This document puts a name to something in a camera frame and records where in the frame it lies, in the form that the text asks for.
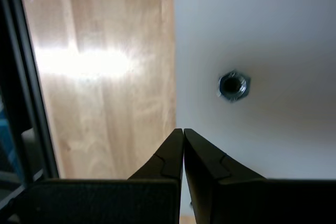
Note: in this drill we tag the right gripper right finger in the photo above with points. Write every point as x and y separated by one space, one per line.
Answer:
262 203

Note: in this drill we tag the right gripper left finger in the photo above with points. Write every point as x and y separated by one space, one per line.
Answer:
105 203

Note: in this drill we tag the steel nut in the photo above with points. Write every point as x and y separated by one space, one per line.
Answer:
246 85

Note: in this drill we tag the white task board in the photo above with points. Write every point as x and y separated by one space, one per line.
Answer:
262 24

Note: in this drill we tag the black frame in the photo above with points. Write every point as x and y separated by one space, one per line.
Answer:
29 90

